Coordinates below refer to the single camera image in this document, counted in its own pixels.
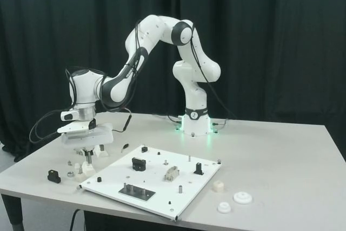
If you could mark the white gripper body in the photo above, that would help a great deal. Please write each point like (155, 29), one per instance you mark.
(89, 135)

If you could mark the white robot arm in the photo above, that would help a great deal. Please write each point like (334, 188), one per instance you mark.
(194, 90)

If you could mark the white peg holder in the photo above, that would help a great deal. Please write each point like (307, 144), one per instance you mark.
(102, 153)
(88, 169)

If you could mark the short metal round peg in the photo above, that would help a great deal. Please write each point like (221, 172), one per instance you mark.
(179, 188)

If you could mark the small Ethernet plug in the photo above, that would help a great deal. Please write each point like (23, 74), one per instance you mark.
(69, 163)

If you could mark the metal BNC plug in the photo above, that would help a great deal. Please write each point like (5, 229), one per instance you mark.
(70, 174)

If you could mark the small white holder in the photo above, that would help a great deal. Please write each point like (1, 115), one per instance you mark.
(81, 177)

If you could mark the small black plug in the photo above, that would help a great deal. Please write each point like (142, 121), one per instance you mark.
(125, 146)

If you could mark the thin black rod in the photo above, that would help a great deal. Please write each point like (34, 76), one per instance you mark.
(127, 123)

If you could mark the black D-SUB plug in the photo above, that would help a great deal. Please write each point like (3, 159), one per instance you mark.
(53, 177)

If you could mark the white task board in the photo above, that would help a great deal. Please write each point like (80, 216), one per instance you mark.
(162, 187)

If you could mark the black table leg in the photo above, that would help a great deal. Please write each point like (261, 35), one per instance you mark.
(10, 214)

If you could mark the white small gear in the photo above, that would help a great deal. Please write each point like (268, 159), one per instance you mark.
(218, 186)

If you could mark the white medium gear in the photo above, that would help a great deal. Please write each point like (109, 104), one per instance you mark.
(223, 207)

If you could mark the white large gear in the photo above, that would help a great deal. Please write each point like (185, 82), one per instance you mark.
(242, 197)

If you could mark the black curtain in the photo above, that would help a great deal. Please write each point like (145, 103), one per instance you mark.
(270, 39)

